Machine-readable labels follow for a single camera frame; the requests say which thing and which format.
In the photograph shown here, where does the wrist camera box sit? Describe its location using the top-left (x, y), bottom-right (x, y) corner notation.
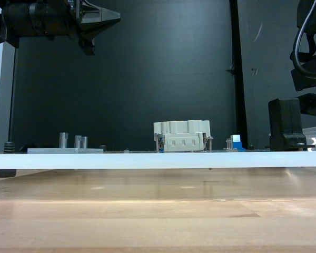
top-left (290, 54), bottom-right (316, 92)

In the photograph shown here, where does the white task board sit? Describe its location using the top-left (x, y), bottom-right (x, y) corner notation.
top-left (0, 147), bottom-right (316, 170)

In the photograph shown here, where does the beige connector socket housing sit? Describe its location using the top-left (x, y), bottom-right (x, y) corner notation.
top-left (153, 120), bottom-right (214, 153)

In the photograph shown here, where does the grey metal block with posts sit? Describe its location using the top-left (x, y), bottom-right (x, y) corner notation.
top-left (27, 131), bottom-right (104, 154)

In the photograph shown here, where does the black clamp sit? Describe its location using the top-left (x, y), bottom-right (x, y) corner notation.
top-left (268, 98), bottom-right (316, 151)

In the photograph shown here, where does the black board foot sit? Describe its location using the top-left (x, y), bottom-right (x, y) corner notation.
top-left (0, 168), bottom-right (16, 178)

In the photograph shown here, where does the black metal frame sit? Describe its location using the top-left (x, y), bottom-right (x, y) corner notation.
top-left (8, 46), bottom-right (17, 144)

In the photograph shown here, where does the black wall post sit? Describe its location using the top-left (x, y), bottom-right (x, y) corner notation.
top-left (228, 0), bottom-right (250, 148)

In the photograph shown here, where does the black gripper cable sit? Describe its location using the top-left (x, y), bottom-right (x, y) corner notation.
top-left (292, 0), bottom-right (316, 77)

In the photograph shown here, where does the small blue white connector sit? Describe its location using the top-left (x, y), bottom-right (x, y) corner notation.
top-left (231, 134), bottom-right (245, 151)

